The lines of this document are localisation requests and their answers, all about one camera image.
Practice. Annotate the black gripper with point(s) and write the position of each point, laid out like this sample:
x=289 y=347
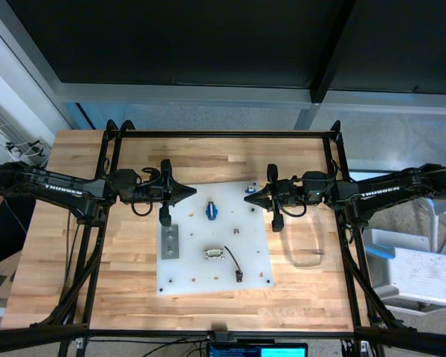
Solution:
x=275 y=219
x=165 y=169

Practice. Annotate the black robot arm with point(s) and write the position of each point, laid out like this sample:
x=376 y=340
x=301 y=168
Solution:
x=379 y=193
x=59 y=187

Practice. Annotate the blue connector clamp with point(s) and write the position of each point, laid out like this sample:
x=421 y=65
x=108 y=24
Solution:
x=207 y=215

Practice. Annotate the beige connector housing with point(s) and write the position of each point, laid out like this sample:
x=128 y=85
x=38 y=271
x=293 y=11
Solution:
x=213 y=254

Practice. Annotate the small blue white socket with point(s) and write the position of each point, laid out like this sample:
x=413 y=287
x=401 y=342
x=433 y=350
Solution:
x=249 y=189

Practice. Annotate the grey metal plate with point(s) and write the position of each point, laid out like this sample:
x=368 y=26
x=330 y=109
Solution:
x=164 y=240

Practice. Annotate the clear plastic tub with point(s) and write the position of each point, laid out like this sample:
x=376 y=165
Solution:
x=304 y=241

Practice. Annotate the white plastic board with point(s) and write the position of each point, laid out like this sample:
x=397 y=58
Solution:
x=208 y=271

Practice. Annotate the screen with blue edge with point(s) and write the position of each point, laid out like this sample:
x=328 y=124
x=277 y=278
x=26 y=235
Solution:
x=275 y=351

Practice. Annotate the white step stool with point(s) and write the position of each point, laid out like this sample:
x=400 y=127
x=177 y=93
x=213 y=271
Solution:
x=420 y=275

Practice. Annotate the brown cardboard box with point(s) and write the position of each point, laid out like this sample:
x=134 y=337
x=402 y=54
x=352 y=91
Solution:
x=0 y=271

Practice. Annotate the black metal frame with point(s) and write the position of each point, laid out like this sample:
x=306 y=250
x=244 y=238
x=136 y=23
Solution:
x=223 y=134

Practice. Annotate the black vertical post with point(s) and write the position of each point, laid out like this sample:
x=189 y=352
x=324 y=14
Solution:
x=327 y=74

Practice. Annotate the black table level camera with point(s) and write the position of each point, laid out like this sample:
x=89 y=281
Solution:
x=223 y=335

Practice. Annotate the white metal chair frame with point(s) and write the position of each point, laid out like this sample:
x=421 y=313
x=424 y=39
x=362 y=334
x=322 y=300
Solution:
x=433 y=223

